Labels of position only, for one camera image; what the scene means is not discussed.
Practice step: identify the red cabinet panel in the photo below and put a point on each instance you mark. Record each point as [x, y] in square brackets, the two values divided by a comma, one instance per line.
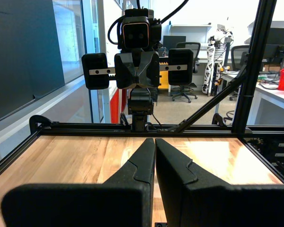
[114, 106]

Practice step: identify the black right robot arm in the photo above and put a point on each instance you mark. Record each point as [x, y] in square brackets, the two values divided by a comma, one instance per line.
[140, 106]

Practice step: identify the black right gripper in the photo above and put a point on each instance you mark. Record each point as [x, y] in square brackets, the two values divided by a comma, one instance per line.
[94, 71]

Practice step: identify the white desk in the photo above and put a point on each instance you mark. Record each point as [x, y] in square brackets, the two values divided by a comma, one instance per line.
[269, 94]

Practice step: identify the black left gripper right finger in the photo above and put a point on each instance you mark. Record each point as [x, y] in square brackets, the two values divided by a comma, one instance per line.
[227, 208]

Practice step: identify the white wall shelf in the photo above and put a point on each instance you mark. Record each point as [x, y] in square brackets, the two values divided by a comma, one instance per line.
[191, 25]

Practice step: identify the black aluminium table frame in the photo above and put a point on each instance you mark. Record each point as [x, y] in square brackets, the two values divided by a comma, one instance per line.
[85, 128]

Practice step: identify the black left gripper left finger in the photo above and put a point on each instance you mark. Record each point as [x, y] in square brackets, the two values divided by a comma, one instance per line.
[80, 205]

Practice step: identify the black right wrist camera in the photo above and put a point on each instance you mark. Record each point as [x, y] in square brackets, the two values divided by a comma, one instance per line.
[135, 33]

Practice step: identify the black computer monitor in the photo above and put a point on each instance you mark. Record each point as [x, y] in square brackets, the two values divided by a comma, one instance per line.
[282, 40]
[174, 41]

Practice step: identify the black office chair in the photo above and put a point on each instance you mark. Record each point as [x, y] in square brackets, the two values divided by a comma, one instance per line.
[237, 56]
[183, 94]

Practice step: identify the yellow cabinet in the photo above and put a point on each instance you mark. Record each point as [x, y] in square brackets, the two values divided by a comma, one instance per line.
[163, 81]

